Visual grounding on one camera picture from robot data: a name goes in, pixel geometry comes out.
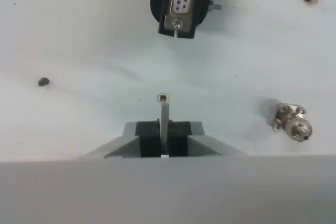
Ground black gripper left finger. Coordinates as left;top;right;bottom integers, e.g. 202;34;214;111
78;121;161;159

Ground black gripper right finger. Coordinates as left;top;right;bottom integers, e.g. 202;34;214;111
167;121;247;158

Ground metal square peg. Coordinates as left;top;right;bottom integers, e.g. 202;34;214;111
159;102;170;159

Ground white task board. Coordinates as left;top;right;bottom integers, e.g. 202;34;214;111
0;0;336;163

